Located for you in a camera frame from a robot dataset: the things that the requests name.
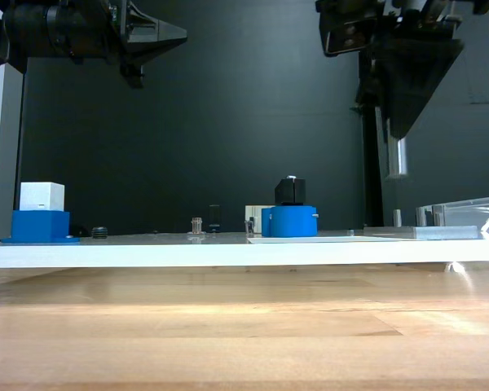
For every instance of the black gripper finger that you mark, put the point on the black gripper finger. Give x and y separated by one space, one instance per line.
415 73
146 51
155 32

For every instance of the blue square holder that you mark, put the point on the blue square holder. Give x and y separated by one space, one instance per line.
40 226

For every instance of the small grey post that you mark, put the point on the small grey post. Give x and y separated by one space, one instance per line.
397 218

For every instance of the black clamp block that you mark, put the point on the black clamp block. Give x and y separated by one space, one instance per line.
289 191

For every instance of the grey metal bar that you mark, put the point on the grey metal bar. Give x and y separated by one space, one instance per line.
432 233

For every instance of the black connector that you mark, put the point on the black connector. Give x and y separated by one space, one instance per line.
214 216

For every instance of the white cube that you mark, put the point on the white cube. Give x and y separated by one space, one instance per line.
40 195

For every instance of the white board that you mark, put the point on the white board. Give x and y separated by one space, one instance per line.
228 254

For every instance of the blue round holder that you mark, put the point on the blue round holder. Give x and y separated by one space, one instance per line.
289 222

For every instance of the small clear connector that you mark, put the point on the small clear connector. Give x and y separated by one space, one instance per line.
196 226

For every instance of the small metal clip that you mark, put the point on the small metal clip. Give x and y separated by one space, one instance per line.
248 226

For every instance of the silver metal cylinder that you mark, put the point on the silver metal cylinder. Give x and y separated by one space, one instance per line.
402 159

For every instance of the clear plastic tub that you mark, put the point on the clear plastic tub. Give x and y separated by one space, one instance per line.
472 216

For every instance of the black aluminium frame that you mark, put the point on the black aluminium frame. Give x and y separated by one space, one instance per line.
368 195

